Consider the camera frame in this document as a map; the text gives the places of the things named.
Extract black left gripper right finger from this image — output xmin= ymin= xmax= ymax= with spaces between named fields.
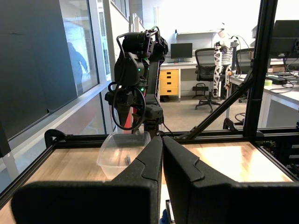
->
xmin=162 ymin=136 xmax=299 ymax=224

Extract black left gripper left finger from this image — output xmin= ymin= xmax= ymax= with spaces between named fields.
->
xmin=11 ymin=136 xmax=163 ymax=224

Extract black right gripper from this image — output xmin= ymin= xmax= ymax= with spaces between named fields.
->
xmin=105 ymin=84 xmax=147 ymax=131

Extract clear plastic tub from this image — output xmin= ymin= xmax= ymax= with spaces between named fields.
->
xmin=96 ymin=130 xmax=151 ymax=181

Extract yellow drawer cabinet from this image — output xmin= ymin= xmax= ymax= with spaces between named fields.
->
xmin=159 ymin=69 xmax=180 ymax=96

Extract white plastic board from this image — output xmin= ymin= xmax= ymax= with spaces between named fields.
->
xmin=159 ymin=184 xmax=169 ymax=212

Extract person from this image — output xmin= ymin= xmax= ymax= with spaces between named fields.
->
xmin=67 ymin=42 xmax=89 ymax=94

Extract black computer monitor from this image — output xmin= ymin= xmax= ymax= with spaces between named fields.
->
xmin=170 ymin=42 xmax=193 ymax=63

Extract black office chair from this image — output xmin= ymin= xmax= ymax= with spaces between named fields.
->
xmin=192 ymin=48 xmax=222 ymax=114
xmin=235 ymin=48 xmax=255 ymax=103

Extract white humanoid robot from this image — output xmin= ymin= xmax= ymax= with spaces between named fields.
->
xmin=211 ymin=23 xmax=239 ymax=98

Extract large black monitor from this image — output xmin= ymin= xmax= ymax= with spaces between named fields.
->
xmin=268 ymin=20 xmax=299 ymax=59

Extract black cable loop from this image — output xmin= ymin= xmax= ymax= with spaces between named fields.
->
xmin=107 ymin=81 xmax=145 ymax=132

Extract black metal frame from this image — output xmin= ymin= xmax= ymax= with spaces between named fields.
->
xmin=0 ymin=0 xmax=299 ymax=210

